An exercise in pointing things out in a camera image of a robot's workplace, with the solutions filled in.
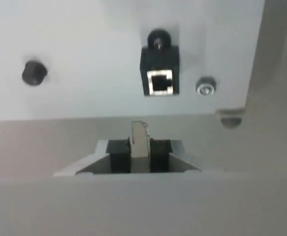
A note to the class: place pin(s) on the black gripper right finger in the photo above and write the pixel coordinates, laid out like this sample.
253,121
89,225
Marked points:
159,157

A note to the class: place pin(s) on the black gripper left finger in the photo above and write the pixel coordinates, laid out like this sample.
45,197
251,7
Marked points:
119,157

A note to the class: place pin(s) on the white task board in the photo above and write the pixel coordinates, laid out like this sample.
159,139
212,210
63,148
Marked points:
96,37

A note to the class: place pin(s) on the clear Ethernet plug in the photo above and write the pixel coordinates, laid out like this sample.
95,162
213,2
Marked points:
139,142

